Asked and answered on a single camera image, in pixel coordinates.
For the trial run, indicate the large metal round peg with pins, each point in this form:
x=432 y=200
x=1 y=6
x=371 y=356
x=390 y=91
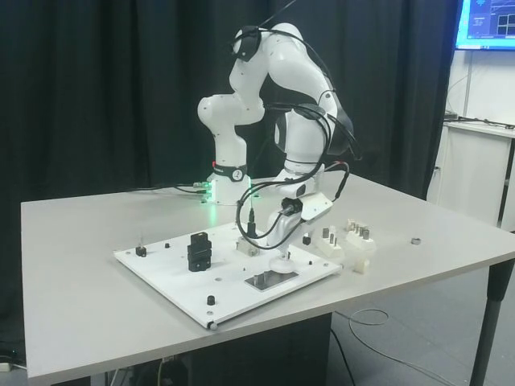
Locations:
x=365 y=234

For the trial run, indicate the blue screen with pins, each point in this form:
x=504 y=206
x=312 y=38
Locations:
x=487 y=24

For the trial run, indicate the black box under table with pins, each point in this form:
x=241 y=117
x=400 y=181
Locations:
x=257 y=354

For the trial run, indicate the black curtain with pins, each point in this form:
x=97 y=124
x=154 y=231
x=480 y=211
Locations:
x=100 y=100

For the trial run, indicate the black D-SUB plug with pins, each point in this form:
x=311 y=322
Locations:
x=199 y=253

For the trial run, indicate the black table leg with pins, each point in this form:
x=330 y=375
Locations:
x=493 y=321

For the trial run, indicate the small black plug with pin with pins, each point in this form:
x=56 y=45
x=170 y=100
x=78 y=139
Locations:
x=141 y=251

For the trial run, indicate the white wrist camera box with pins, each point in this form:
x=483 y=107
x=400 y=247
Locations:
x=316 y=205

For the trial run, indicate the small metal nut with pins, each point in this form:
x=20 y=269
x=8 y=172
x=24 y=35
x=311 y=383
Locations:
x=415 y=241

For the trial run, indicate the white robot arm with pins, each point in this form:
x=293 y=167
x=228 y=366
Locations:
x=297 y=136

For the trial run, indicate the white tall peg holder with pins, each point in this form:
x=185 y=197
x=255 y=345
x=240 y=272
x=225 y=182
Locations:
x=360 y=251

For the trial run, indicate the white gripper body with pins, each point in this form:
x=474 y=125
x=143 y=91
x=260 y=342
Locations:
x=281 y=229

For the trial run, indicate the white cabinet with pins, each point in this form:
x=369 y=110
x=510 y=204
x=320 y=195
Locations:
x=475 y=173

